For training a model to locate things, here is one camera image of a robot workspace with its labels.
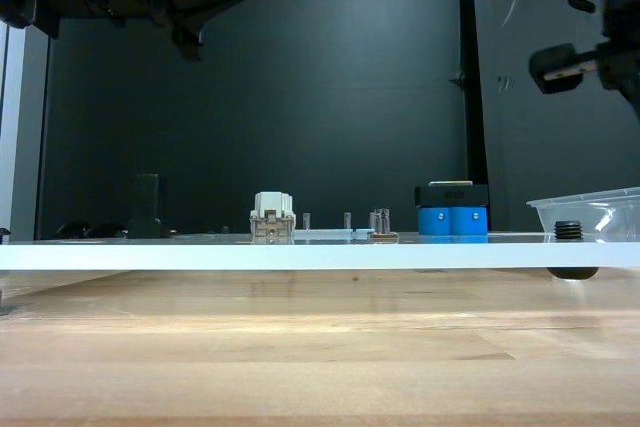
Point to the white task board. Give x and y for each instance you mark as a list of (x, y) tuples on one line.
[(300, 257)]

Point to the beige many-pin connector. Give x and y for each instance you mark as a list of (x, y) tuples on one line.
[(272, 214)]

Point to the tall black post fitting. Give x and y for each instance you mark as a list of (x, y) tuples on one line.
[(147, 207)]

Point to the black frame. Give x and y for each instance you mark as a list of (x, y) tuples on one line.
[(470, 72)]

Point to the black threaded stud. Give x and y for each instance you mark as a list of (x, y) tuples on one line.
[(569, 230)]

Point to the clear plastic container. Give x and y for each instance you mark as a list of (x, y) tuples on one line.
[(600, 212)]

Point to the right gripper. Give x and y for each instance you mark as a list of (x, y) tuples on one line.
[(620, 22)]

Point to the blue socket block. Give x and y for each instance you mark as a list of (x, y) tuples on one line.
[(435, 221), (470, 221)]

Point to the grey flat rail fitting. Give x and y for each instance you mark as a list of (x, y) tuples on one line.
[(325, 234)]

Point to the black block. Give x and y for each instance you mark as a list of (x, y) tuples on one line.
[(450, 195)]

